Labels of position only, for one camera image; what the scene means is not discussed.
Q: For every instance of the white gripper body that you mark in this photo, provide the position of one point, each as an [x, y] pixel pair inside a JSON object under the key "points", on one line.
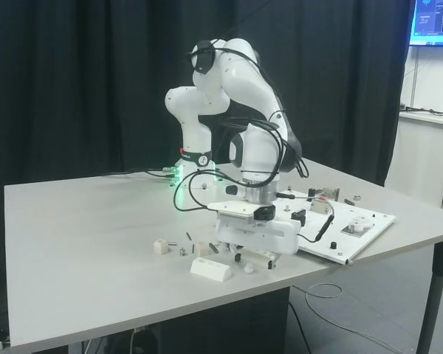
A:
{"points": [[258, 236]]}

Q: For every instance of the white medium gear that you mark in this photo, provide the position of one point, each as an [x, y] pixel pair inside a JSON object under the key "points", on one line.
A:
{"points": [[355, 225]]}

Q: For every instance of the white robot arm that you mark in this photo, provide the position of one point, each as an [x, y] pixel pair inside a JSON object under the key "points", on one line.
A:
{"points": [[240, 73]]}

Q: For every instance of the white small gear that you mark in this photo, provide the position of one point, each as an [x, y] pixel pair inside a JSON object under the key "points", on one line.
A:
{"points": [[248, 269]]}

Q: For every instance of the white large gear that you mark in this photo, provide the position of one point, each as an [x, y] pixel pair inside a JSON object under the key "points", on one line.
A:
{"points": [[366, 221]]}

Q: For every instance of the long white holder block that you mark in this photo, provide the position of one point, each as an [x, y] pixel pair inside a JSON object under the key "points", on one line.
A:
{"points": [[208, 270]]}

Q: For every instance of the small white cube holder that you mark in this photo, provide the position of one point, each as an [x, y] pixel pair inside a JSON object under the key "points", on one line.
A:
{"points": [[202, 248], [161, 246]]}

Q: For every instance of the black plug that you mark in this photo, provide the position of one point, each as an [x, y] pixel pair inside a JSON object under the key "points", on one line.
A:
{"points": [[299, 217]]}

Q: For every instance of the small metal bolt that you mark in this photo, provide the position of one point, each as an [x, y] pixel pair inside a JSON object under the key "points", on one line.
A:
{"points": [[183, 252]]}

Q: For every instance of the black box under table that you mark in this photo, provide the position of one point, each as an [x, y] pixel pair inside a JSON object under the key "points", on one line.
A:
{"points": [[221, 321]]}

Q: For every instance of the black table leg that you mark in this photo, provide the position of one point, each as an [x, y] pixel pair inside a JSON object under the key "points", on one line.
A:
{"points": [[431, 295]]}

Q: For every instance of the white cabinet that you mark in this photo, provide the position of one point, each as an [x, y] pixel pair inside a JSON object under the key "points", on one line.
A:
{"points": [[421, 158]]}

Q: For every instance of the black curtain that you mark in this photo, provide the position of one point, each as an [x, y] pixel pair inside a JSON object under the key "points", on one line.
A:
{"points": [[77, 73]]}

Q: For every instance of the blue screen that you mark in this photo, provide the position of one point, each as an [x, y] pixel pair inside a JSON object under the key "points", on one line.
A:
{"points": [[435, 22]]}

